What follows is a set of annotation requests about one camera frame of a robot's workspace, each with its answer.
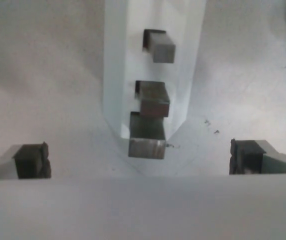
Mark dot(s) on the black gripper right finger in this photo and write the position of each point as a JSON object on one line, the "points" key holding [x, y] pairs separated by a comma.
{"points": [[248, 160]]}

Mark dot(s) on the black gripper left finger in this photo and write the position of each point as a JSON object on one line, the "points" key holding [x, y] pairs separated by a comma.
{"points": [[30, 162]]}

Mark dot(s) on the white square peg holder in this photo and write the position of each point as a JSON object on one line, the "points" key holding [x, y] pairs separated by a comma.
{"points": [[115, 62]]}

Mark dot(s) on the large metal square peg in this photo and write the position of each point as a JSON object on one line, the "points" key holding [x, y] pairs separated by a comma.
{"points": [[146, 148]]}

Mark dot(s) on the medium metal square peg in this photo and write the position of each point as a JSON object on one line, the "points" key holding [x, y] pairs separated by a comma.
{"points": [[154, 100]]}

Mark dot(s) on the small metal square peg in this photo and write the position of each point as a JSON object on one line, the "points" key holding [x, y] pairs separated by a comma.
{"points": [[163, 50]]}

